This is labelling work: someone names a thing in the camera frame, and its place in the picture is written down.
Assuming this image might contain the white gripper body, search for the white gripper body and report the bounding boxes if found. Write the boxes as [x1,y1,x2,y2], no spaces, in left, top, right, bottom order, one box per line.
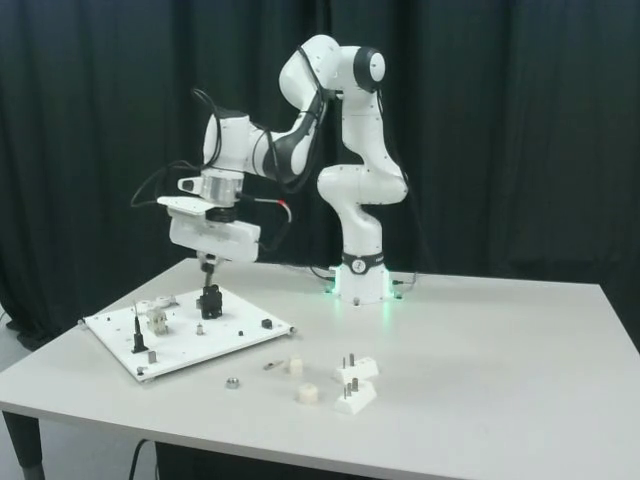
[168,213,263,264]

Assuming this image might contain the white square peg holder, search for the white square peg holder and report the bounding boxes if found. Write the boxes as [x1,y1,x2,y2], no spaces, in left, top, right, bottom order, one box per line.
[332,354,381,382]

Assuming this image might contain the white round peg holder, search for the white round peg holder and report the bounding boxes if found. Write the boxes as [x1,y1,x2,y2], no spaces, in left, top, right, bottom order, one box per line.
[332,381,378,416]

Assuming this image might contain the white flat mounting plate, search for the white flat mounting plate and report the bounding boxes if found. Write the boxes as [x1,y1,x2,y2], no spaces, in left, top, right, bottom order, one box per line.
[156,195,212,218]

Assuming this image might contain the white task board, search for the white task board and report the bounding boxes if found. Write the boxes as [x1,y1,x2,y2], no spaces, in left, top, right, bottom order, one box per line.
[81,288,300,385]

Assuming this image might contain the black curtain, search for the black curtain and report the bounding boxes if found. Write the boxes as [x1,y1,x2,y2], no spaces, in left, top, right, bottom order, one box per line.
[0,0,640,354]

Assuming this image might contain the black table leg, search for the black table leg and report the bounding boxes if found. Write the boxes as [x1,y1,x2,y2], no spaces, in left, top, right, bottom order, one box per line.
[1,411,45,480]

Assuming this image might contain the black looped wrist cable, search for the black looped wrist cable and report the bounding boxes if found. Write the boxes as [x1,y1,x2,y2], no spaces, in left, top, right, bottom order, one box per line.
[130,158,206,209]

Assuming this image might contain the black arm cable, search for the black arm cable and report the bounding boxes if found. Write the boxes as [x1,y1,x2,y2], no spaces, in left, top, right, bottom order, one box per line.
[191,43,346,197]

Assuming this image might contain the black cable under table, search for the black cable under table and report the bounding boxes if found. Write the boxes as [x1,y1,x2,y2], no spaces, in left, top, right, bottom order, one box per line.
[130,438,158,480]

